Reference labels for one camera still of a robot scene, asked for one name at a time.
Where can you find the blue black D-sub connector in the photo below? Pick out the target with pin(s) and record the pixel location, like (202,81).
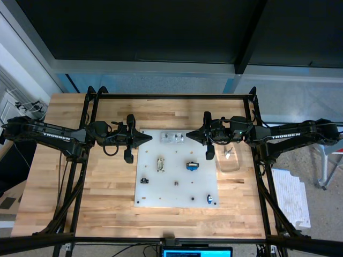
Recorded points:
(192,167)

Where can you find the laptop screen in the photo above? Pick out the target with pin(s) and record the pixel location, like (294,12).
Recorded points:
(195,253)

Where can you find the black aluminium frame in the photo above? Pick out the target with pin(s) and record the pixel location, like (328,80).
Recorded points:
(26,243)

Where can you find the beige connector housing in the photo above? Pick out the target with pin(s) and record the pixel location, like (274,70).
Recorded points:
(160,164)

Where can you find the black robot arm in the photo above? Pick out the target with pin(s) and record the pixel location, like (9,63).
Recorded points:
(53,134)
(284,136)

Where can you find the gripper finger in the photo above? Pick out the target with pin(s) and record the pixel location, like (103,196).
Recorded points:
(139,134)
(139,141)
(199,138)
(199,132)

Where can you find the black power plugs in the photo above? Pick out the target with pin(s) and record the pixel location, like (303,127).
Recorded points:
(36,105)

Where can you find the clear plastic tub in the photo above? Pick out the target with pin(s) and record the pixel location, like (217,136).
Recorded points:
(230,167)

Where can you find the small black pad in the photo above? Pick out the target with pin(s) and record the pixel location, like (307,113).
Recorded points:
(7,203)

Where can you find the red white box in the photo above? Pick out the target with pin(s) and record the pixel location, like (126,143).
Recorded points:
(339,152)

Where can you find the black wall pillar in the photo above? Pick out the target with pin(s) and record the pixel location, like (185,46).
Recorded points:
(249,40)

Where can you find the small blue connector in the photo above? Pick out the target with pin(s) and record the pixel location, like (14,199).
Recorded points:
(209,198)

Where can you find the grey metal stand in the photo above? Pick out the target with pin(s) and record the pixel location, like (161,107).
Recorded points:
(322,168)

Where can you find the white task board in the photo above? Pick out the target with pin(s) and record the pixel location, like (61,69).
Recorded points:
(160,187)

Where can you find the black clamp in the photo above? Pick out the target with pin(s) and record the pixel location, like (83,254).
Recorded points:
(144,180)

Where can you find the clear acrylic socket block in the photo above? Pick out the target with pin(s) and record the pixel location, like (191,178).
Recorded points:
(172,137)

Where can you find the grey metal partition frame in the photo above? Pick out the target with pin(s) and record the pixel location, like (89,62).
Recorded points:
(160,67)

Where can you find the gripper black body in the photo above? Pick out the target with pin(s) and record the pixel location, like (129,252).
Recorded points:
(122,137)
(218,135)

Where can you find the RJ45 connector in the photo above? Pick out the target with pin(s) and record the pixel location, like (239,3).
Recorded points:
(227,154)

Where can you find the black table level camera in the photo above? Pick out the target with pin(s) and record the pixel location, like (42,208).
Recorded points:
(169,241)

